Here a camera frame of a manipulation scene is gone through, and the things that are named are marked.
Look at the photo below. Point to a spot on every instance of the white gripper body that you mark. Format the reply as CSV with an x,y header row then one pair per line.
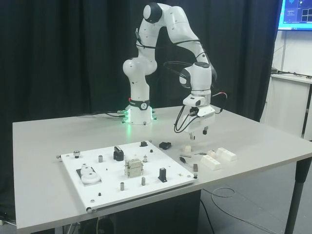
x,y
201,120

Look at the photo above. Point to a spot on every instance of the metal square peg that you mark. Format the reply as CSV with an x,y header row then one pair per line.
x,y
195,167
143,181

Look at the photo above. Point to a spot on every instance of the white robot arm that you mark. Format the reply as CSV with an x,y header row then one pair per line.
x,y
139,70

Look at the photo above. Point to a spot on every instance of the thin metal round peg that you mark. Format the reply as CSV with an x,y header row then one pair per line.
x,y
185,155

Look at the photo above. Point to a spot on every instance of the thick metal round peg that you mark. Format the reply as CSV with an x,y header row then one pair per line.
x,y
100,158

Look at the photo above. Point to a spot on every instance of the small white cube holder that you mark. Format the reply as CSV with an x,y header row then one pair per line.
x,y
187,148
211,153

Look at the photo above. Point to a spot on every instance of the black D-SUB plug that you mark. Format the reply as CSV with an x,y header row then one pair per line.
x,y
165,145

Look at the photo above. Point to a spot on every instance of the white holder with holes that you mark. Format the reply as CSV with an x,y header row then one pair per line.
x,y
228,154
210,162

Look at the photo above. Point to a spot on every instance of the metal BNC plug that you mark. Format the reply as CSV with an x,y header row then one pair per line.
x,y
145,159

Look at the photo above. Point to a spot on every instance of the metal waterproof plug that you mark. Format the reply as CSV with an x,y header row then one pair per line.
x,y
133,167

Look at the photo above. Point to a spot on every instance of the black box under table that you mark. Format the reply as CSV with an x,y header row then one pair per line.
x,y
156,212

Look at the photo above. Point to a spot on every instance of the white task board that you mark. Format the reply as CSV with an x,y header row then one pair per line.
x,y
109,175

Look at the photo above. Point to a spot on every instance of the black table leg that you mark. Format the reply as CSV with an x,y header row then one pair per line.
x,y
298,185

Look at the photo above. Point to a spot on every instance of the white large gear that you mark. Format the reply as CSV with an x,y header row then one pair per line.
x,y
91,178

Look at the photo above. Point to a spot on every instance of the metal bolt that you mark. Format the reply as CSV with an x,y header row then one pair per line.
x,y
76,154

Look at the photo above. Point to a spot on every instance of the blue screen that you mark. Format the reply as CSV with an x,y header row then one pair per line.
x,y
296,14

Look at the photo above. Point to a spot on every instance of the black curtain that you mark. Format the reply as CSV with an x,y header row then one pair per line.
x,y
61,48

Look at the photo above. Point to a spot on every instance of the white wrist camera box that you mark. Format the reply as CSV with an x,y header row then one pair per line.
x,y
192,100

